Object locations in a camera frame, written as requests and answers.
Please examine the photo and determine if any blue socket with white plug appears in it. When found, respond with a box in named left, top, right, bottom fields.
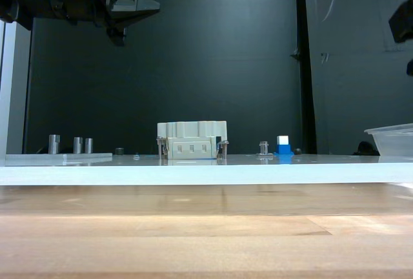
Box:
left=273, top=135, right=294, bottom=158

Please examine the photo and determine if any beige HAN10-E connector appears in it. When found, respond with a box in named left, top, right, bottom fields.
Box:
left=157, top=120, right=230, bottom=160

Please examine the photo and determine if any silver connector screw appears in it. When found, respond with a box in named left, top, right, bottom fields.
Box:
left=156, top=136, right=167, bottom=165
left=216, top=140, right=231, bottom=165

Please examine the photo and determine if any black pillar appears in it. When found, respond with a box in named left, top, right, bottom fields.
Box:
left=290, top=0, right=320, bottom=156

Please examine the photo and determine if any grey metal plate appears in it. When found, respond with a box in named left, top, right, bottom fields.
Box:
left=5, top=152, right=114, bottom=165

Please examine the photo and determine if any clear plastic tub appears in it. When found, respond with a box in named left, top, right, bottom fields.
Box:
left=363, top=123, right=413, bottom=158

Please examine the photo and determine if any white board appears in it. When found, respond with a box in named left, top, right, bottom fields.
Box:
left=0, top=152, right=413, bottom=187

